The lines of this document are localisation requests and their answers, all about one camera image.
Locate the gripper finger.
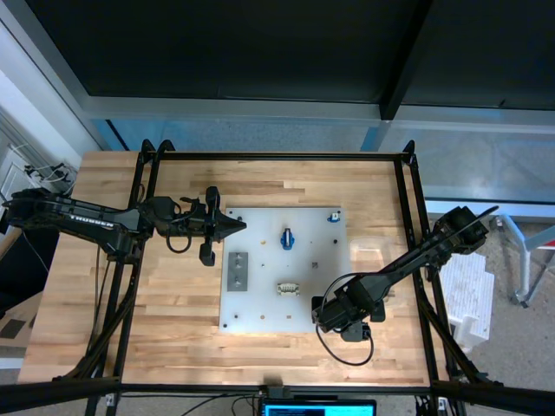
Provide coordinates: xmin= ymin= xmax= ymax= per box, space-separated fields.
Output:
xmin=216 ymin=209 xmax=248 ymax=227
xmin=216 ymin=225 xmax=248 ymax=241

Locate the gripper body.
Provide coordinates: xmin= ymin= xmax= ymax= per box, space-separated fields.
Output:
xmin=310 ymin=296 xmax=388 ymax=335
xmin=180 ymin=185 xmax=225 ymax=267

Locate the grey peg holder plate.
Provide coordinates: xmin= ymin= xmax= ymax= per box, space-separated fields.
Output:
xmin=227 ymin=250 xmax=250 ymax=293

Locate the white task board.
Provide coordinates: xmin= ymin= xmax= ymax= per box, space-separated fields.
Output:
xmin=218 ymin=206 xmax=353 ymax=335

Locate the blue clamp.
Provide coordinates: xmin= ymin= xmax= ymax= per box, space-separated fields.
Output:
xmin=278 ymin=226 xmax=297 ymax=252

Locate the clear plastic tub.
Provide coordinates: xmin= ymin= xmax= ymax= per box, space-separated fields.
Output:
xmin=349 ymin=236 xmax=397 ymax=307

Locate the laptop screen with blue edge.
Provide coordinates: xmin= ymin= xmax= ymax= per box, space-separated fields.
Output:
xmin=258 ymin=398 xmax=378 ymax=416

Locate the white foam packing block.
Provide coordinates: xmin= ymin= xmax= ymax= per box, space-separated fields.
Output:
xmin=436 ymin=253 xmax=496 ymax=354

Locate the brown cardboard box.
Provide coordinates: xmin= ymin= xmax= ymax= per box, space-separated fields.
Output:
xmin=0 ymin=290 xmax=44 ymax=348

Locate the grey metal stand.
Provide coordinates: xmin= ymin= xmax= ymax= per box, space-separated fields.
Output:
xmin=489 ymin=213 xmax=555 ymax=309

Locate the black camera cable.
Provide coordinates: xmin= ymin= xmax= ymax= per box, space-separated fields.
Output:
xmin=166 ymin=231 xmax=193 ymax=255
xmin=315 ymin=323 xmax=375 ymax=367

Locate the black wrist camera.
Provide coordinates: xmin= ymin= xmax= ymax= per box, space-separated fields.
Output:
xmin=341 ymin=322 xmax=373 ymax=344

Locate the black aluminium table frame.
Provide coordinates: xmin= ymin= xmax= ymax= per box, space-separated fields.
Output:
xmin=0 ymin=138 xmax=555 ymax=416

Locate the small black table camera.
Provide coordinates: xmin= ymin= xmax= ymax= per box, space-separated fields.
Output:
xmin=259 ymin=375 xmax=291 ymax=399

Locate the grey metal partition frame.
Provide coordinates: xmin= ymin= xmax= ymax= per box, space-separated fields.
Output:
xmin=0 ymin=0 xmax=555 ymax=151

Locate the white and black cable bundle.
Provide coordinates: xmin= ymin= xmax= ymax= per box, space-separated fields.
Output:
xmin=22 ymin=160 xmax=75 ymax=188

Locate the black wall pillar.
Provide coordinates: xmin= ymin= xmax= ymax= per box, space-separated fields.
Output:
xmin=380 ymin=0 xmax=434 ymax=121

